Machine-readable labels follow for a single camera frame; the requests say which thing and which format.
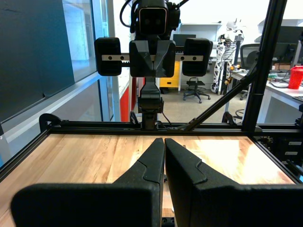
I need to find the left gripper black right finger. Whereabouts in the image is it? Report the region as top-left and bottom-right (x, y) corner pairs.
(165, 138), (303, 227)

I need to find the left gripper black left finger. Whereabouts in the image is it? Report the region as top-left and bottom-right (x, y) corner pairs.
(10, 138), (165, 227)

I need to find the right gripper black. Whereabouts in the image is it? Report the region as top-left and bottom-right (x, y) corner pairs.
(94, 35), (212, 78)

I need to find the yellow drawer cabinet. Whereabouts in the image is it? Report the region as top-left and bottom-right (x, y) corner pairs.
(160, 61), (181, 91)

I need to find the small dark monitor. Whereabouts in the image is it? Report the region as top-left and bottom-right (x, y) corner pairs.
(172, 34), (196, 47)

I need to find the black electronics box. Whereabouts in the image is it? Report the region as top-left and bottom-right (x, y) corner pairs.
(257, 134), (303, 166)

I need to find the black mesh office chair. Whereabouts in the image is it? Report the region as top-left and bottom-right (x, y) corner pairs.
(239, 44), (260, 101)

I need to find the white desk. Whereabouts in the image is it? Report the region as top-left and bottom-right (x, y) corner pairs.
(231, 70), (303, 124)

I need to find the dark computer monitor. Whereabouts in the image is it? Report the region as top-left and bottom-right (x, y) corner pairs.
(272, 26), (303, 68)

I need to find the red plastic cup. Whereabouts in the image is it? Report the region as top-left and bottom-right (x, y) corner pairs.
(287, 65), (303, 90)

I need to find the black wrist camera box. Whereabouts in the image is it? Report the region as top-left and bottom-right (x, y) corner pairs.
(138, 0), (169, 36)

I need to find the white skeletal robot frame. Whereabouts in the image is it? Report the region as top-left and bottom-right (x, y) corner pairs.
(211, 18), (245, 92)

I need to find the grey window frame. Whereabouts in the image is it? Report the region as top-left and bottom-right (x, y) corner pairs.
(0, 0), (119, 142)

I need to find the black frame corner bracket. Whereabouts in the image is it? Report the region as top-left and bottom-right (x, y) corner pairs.
(222, 111), (237, 124)
(38, 113), (62, 133)

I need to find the black aluminium frame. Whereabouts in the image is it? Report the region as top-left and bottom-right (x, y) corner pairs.
(0, 0), (303, 227)

